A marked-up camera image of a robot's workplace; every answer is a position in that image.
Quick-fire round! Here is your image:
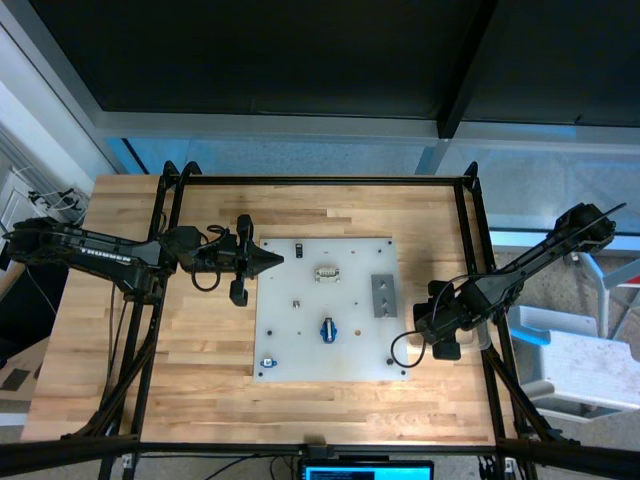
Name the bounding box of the D-sub connector blue mount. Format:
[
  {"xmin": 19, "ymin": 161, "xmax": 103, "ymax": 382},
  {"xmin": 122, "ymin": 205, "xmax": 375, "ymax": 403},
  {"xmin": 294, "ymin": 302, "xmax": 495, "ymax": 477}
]
[{"xmin": 317, "ymin": 316, "xmax": 340, "ymax": 345}]

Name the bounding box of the white metal tube stand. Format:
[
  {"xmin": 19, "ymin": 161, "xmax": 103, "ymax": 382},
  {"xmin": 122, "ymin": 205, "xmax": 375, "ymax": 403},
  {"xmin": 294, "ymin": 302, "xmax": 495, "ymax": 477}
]
[{"xmin": 564, "ymin": 244, "xmax": 640, "ymax": 341}]

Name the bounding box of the clear plastic tub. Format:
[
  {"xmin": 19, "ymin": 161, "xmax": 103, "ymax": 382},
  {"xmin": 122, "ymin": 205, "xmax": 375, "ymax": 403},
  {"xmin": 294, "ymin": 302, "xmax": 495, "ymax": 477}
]
[{"xmin": 405, "ymin": 299, "xmax": 494, "ymax": 354}]

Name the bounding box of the grey block with holes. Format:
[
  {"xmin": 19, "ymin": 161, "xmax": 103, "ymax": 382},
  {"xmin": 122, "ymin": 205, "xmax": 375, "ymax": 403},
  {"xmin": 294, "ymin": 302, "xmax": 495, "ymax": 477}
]
[{"xmin": 370, "ymin": 273, "xmax": 400, "ymax": 319}]

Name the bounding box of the black low camera box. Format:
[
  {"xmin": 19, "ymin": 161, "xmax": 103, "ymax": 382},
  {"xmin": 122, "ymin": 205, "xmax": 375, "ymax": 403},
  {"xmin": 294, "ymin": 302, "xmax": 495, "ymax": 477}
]
[{"xmin": 301, "ymin": 434, "xmax": 337, "ymax": 459}]

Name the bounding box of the black aluminium frame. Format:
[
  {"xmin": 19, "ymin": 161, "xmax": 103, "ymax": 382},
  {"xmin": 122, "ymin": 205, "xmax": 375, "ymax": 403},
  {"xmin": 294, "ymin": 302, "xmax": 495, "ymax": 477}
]
[{"xmin": 0, "ymin": 159, "xmax": 640, "ymax": 480}]

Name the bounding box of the white and black cable bundle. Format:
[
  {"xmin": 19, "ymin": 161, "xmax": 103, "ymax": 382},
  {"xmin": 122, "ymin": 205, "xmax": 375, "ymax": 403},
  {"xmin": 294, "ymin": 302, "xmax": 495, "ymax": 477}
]
[{"xmin": 27, "ymin": 187, "xmax": 86, "ymax": 216}]

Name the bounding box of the brown cardboard sheet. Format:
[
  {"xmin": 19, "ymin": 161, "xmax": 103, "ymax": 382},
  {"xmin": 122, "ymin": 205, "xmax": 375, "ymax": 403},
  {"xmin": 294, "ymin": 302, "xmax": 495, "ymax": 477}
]
[{"xmin": 0, "ymin": 337, "xmax": 51, "ymax": 401}]

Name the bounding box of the white taskboard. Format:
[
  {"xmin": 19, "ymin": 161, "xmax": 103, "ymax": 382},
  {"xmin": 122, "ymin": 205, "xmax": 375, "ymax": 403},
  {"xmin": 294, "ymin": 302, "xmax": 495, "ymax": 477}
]
[{"xmin": 253, "ymin": 238, "xmax": 411, "ymax": 384}]

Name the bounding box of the white step stool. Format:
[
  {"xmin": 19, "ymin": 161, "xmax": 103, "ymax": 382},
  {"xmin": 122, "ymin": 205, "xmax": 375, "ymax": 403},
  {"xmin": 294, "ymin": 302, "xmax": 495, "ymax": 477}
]
[{"xmin": 509, "ymin": 304, "xmax": 640, "ymax": 424}]

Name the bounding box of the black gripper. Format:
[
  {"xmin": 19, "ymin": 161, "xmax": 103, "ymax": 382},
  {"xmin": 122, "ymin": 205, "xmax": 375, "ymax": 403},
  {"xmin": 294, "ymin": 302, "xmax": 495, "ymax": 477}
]
[
  {"xmin": 199, "ymin": 214, "xmax": 286, "ymax": 307},
  {"xmin": 412, "ymin": 279, "xmax": 477, "ymax": 362}
]

